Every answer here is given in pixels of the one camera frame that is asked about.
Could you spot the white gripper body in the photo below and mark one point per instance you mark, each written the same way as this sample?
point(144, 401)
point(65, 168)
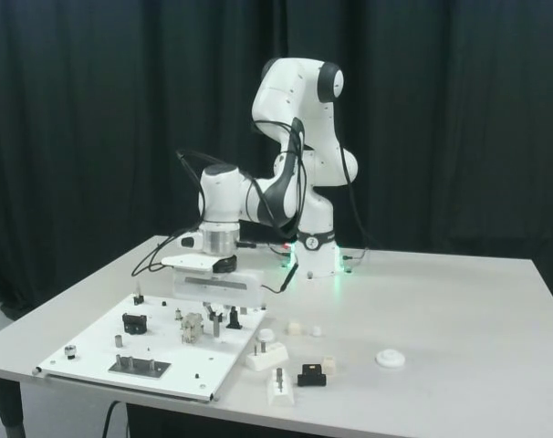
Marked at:
point(212, 292)

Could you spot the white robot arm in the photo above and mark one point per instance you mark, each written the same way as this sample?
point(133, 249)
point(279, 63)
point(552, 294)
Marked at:
point(313, 214)

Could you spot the white square peg holder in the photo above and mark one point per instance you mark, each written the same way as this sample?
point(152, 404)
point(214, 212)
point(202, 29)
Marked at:
point(269, 358)

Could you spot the thick metal round peg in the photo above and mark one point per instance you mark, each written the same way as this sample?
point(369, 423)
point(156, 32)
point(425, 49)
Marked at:
point(280, 375)

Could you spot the white round peg holder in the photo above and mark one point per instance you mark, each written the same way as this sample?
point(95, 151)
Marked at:
point(278, 397)

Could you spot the black waterproof plug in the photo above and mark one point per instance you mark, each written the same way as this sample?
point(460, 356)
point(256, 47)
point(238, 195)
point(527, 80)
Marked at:
point(233, 317)

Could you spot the white medium gear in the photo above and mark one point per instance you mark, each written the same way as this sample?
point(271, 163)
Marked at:
point(265, 336)

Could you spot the cream plug block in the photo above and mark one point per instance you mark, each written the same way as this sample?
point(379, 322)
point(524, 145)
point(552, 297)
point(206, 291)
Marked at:
point(295, 327)
point(329, 364)

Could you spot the white small gear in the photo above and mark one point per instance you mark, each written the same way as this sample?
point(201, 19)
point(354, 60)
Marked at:
point(316, 330)

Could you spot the black D-SUB plug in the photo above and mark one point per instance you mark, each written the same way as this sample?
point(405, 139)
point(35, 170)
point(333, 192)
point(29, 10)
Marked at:
point(311, 374)

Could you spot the white task board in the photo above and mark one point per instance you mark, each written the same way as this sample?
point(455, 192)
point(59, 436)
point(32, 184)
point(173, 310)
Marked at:
point(89, 328)

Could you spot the metal knurled bolt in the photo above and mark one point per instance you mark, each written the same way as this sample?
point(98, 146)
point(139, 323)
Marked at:
point(69, 351)

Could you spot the white large gear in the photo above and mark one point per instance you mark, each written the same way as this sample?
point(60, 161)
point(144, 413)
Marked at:
point(389, 357)

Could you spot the black curtain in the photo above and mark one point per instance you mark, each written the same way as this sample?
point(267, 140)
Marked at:
point(76, 114)

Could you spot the dark grey table leg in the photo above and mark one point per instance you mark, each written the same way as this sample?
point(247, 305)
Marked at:
point(5, 406)

